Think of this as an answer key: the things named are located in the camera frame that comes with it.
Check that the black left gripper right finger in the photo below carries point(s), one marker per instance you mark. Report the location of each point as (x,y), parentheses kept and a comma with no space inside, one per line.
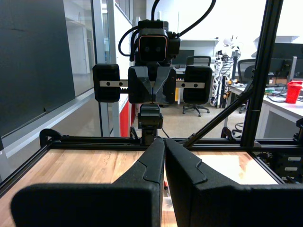
(236,205)

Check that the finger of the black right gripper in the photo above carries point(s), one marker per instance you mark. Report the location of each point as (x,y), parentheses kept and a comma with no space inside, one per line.
(168,89)
(137,89)

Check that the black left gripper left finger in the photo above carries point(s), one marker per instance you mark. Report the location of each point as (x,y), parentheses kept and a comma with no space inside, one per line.
(94,205)

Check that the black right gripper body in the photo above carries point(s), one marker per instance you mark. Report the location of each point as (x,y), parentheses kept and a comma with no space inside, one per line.
(105,73)

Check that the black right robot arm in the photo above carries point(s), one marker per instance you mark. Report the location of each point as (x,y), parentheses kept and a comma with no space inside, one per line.
(150,120)

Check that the red plastic container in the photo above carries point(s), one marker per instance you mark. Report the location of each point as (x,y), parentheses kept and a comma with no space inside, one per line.
(293,92)

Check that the red and white cabinet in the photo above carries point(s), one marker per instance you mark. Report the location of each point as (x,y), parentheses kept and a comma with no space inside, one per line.
(124,118)

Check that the black office chair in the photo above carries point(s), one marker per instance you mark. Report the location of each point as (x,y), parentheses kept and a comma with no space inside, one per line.
(196,110)
(245,68)

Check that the black computer monitor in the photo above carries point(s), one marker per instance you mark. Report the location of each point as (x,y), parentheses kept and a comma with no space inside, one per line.
(187,55)
(288,50)

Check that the black box with white labels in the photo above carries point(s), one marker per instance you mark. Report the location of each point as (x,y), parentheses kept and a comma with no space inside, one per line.
(272,165)

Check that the white lattice robot figure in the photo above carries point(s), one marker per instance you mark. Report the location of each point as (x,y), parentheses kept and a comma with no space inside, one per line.
(221,71)

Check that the black clamp with red knob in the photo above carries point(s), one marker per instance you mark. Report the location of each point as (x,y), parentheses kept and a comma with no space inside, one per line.
(165,185)

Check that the white office desk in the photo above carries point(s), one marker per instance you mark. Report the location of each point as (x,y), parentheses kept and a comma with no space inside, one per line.
(279,111)

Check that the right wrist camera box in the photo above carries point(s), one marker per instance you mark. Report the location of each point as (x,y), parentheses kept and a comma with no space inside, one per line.
(152,47)

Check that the black metal table frame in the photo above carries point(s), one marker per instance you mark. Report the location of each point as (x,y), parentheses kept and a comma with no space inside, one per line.
(260,71)

